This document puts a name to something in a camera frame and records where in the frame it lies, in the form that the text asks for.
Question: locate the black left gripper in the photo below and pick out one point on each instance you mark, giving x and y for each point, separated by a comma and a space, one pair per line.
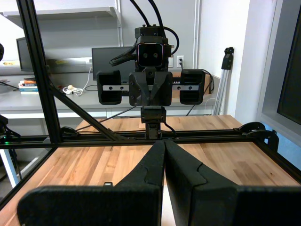
109, 96

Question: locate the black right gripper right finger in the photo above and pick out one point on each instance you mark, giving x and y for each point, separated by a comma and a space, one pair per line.
235, 207

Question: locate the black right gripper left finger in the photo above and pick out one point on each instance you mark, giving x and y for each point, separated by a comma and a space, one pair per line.
94, 207

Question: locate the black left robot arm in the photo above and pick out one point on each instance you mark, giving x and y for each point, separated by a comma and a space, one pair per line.
152, 115

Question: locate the black computer monitor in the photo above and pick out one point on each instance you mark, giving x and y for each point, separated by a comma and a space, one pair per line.
105, 61
24, 56

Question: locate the brown cardboard box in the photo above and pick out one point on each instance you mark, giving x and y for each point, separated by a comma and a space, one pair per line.
207, 82

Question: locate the grey desk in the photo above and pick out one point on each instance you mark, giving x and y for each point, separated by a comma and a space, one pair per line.
35, 101

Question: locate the stack of books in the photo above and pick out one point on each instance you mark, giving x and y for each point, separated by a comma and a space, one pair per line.
28, 88

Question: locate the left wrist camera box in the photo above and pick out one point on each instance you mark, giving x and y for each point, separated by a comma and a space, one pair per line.
150, 55

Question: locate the white wall outlet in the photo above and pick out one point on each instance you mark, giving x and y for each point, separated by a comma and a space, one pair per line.
180, 61

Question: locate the black aluminium frame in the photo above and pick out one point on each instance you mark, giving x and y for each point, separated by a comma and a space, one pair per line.
40, 70

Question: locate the white wall shelf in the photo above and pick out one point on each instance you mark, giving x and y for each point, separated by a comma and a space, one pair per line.
70, 14

